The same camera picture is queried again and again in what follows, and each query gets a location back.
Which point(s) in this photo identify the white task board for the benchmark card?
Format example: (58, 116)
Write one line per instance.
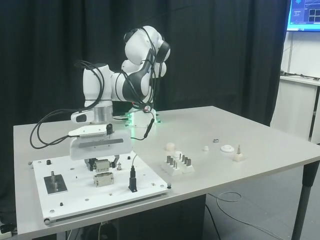
(82, 195)

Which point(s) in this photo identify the metal hex nut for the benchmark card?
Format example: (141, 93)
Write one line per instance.
(216, 140)

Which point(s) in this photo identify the black table leg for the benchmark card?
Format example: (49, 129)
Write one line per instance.
(303, 200)

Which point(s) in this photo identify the large metal round peg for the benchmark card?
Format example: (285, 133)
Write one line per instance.
(168, 159)

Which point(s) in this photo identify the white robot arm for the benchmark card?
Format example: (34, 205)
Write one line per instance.
(96, 87)

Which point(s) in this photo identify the white large gear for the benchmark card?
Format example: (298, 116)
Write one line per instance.
(226, 149)

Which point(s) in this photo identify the metal bolt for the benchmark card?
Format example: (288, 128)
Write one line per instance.
(239, 148)

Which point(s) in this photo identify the medium metal square peg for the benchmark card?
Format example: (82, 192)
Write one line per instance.
(186, 160)

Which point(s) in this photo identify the white round peg holder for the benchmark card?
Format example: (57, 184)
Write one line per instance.
(170, 171)

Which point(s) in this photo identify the blue screen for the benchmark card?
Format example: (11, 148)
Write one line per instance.
(303, 15)

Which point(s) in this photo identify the white small gear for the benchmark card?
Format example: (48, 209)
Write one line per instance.
(205, 148)

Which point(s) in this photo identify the white cube holder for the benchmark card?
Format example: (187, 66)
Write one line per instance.
(170, 146)

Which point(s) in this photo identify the medium metal round peg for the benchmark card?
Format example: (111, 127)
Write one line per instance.
(172, 162)

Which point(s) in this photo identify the white cabinet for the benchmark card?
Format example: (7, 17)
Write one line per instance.
(295, 110)

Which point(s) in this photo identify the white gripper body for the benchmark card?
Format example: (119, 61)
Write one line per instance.
(100, 147)

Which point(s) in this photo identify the small white bolt holder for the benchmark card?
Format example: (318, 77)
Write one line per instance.
(238, 157)

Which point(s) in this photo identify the white power strip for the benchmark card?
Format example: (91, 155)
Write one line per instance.
(5, 234)

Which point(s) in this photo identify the white square peg holder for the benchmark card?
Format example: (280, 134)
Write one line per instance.
(188, 170)

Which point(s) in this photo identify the metal BNC plug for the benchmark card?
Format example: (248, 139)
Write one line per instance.
(119, 166)

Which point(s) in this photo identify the thin black rod red tag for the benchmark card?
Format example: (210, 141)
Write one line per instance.
(149, 128)

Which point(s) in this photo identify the black curtain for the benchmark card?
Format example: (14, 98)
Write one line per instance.
(225, 62)

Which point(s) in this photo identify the large metal square peg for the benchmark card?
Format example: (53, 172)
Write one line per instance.
(189, 163)

